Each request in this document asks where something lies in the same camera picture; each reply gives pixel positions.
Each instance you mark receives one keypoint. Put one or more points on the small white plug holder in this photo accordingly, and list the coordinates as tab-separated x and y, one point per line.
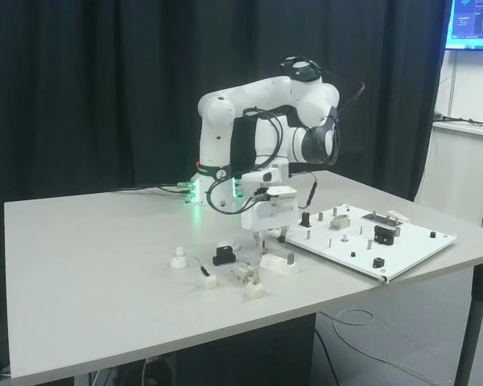
254	290
210	282

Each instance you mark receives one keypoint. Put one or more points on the white box with dark window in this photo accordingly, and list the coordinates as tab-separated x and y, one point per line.
261	179

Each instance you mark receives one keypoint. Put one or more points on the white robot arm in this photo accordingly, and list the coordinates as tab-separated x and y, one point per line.
215	120

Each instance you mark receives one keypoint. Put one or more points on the black table leg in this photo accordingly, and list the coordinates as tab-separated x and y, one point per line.
473	321

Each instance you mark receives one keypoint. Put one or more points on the metal BNC plug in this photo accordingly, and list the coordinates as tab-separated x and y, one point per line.
263	248

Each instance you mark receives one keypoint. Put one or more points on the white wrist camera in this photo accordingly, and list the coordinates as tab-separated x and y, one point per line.
282	194

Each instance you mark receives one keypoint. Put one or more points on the black D-SUB plug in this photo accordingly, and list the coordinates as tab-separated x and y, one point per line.
223	256

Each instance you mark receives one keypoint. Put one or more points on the black curtain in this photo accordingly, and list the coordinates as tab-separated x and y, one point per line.
104	80

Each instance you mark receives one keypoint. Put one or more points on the metal square peg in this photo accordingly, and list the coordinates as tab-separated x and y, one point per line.
290	259

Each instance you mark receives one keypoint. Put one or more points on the white peg holder block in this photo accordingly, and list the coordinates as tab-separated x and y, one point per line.
275	266

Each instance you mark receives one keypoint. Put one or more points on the white medium gear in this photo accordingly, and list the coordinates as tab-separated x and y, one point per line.
178	263

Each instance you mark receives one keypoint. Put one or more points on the beige metal plug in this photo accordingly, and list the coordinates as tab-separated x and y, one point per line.
244	273

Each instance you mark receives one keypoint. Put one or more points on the blue screen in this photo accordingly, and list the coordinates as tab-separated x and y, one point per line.
473	24

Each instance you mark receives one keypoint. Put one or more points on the white small gear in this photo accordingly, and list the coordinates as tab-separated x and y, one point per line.
180	251

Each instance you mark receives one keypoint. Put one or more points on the white cabinet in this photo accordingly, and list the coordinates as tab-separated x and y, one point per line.
459	173

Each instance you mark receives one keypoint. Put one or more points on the white task board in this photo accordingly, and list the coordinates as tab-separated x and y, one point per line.
346	249

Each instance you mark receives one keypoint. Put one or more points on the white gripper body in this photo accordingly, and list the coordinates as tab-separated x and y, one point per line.
267	215

